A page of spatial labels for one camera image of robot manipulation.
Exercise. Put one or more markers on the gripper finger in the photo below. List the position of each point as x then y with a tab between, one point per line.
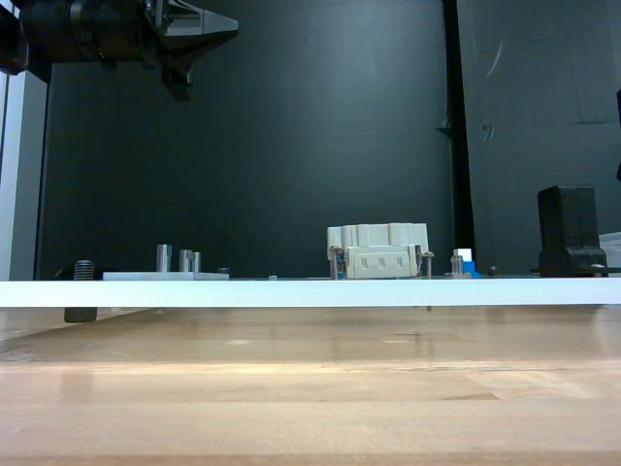
194	44
213	24

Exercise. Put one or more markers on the blue connector clamp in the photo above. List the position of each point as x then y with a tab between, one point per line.
342	269

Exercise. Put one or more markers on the beige multi-pin connector housing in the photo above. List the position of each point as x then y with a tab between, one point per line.
378	262

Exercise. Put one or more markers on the blue and white connector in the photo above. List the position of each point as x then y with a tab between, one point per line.
469	269

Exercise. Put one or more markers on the black USB socket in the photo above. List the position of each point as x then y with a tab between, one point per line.
567	228

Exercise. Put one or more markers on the grey metal plate with pegs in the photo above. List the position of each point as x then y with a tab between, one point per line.
145	276

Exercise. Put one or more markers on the white task board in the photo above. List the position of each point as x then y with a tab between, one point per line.
310	293

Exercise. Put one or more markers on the small metal socket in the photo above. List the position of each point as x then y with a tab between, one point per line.
456	264

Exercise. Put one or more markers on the clear plastic tub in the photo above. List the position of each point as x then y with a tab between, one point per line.
612	242

